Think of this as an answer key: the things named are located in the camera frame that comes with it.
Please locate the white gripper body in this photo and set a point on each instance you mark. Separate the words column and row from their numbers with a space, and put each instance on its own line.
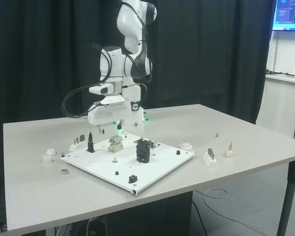
column 110, row 114

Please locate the beige waterproof plug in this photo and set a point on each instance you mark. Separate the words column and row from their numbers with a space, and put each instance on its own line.
column 115, row 140

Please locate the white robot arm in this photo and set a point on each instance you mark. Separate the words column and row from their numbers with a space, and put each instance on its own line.
column 132, row 24

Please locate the flat white mounting plate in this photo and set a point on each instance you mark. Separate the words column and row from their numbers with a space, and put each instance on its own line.
column 112, row 100

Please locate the black slim plug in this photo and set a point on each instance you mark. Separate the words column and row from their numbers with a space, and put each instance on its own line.
column 90, row 143

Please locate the large metal square peg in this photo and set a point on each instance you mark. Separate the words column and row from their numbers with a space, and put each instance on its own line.
column 82, row 138

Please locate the white square peg holder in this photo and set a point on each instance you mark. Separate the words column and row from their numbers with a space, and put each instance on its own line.
column 77, row 147

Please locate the black D-SUB plug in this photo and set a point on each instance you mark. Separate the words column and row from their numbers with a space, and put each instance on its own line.
column 142, row 155

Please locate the white task board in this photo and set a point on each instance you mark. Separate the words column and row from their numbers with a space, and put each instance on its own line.
column 105, row 169

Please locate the white small gear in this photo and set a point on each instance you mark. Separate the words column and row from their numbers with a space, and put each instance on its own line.
column 155, row 144

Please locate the white medium gear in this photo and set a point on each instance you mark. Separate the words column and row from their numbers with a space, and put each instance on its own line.
column 51, row 151

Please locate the metal hex nut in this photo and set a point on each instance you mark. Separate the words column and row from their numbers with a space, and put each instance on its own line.
column 64, row 171

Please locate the white cube holder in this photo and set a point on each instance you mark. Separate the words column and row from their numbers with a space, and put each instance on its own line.
column 46, row 159

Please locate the white large gear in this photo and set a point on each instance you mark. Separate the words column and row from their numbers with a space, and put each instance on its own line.
column 186, row 146

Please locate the black curtain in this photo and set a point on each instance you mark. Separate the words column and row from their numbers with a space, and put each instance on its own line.
column 39, row 61

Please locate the small white holder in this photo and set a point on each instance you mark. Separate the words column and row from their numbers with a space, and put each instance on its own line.
column 228, row 153

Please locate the grey metal plug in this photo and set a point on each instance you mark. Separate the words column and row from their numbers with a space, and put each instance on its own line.
column 230, row 146

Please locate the white cabinet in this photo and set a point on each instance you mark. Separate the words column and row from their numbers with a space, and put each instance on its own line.
column 280, row 105

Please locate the black table leg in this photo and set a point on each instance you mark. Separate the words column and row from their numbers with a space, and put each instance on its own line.
column 291, row 186

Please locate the blue screen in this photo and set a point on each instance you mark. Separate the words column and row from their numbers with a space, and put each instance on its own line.
column 288, row 14

